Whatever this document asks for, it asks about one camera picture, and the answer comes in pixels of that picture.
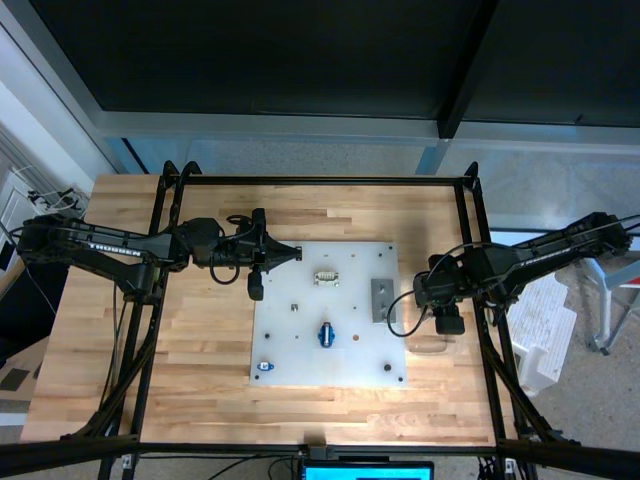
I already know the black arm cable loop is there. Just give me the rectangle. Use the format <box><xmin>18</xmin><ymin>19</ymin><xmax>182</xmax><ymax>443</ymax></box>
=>
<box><xmin>387</xmin><ymin>292</ymin><xmax>432</xmax><ymax>338</ymax></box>

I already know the white task board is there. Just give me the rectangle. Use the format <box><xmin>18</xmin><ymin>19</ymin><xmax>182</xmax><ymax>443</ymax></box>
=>
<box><xmin>248</xmin><ymin>242</ymin><xmax>410</xmax><ymax>389</ymax></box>

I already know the black aluminium frame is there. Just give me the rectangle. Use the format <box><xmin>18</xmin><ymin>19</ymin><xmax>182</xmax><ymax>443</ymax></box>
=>
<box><xmin>0</xmin><ymin>159</ymin><xmax>640</xmax><ymax>480</ymax></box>

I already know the grey metal block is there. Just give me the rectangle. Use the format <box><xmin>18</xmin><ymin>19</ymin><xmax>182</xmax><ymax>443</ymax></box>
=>
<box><xmin>369</xmin><ymin>277</ymin><xmax>396</xmax><ymax>326</ymax></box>

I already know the blue laptop screen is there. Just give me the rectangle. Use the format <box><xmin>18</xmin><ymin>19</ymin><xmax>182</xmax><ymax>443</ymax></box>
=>
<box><xmin>298</xmin><ymin>459</ymin><xmax>435</xmax><ymax>480</ymax></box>

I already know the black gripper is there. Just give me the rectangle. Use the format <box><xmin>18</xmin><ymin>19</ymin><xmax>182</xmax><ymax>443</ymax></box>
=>
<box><xmin>234</xmin><ymin>208</ymin><xmax>305</xmax><ymax>302</ymax></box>
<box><xmin>413</xmin><ymin>272</ymin><xmax>469</xmax><ymax>337</ymax></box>

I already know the red panel wheeled stand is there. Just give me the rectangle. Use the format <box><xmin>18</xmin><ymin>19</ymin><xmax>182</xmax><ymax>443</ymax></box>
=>
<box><xmin>579</xmin><ymin>259</ymin><xmax>640</xmax><ymax>357</ymax></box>

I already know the black equipment case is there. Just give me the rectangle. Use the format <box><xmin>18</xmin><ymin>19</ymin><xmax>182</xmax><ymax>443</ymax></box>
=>
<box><xmin>0</xmin><ymin>259</ymin><xmax>71</xmax><ymax>369</ymax></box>

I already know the braided black arm cable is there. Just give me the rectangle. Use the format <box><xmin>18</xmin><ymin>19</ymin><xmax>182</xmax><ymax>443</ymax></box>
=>
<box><xmin>208</xmin><ymin>263</ymin><xmax>240</xmax><ymax>286</ymax></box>

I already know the black and white cable bundle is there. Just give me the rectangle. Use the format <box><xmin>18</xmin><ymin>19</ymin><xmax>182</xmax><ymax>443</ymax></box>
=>
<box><xmin>24</xmin><ymin>187</ymin><xmax>87</xmax><ymax>212</ymax></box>

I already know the dark window with aluminium frame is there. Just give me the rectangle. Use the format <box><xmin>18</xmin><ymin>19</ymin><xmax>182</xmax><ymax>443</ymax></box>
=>
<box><xmin>0</xmin><ymin>0</ymin><xmax>640</xmax><ymax>151</ymax></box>

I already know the brown cardboard box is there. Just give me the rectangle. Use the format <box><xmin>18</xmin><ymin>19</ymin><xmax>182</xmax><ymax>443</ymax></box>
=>
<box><xmin>0</xmin><ymin>334</ymin><xmax>51</xmax><ymax>416</ymax></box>

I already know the clear plastic tub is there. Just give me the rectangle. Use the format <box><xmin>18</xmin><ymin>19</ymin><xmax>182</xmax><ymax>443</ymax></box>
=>
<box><xmin>402</xmin><ymin>273</ymin><xmax>464</xmax><ymax>357</ymax></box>

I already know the white foam packing block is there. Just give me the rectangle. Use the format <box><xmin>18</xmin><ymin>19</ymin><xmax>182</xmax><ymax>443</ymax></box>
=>
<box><xmin>503</xmin><ymin>273</ymin><xmax>580</xmax><ymax>399</ymax></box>

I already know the large blue clamp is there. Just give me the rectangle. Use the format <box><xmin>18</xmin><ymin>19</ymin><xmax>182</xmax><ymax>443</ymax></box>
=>
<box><xmin>315</xmin><ymin>321</ymin><xmax>337</xmax><ymax>350</ymax></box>

